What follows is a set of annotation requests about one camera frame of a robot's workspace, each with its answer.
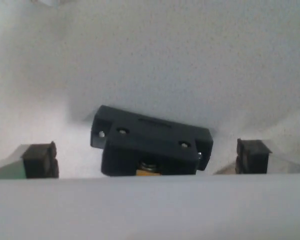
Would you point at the black D-SUB plug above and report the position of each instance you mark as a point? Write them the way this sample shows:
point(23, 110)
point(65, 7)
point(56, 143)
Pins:
point(150, 147)

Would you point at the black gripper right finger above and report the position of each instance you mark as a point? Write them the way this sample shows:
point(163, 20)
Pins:
point(252, 160)

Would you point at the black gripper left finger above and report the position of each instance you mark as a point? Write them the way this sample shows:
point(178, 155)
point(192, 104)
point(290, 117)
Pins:
point(40, 162)

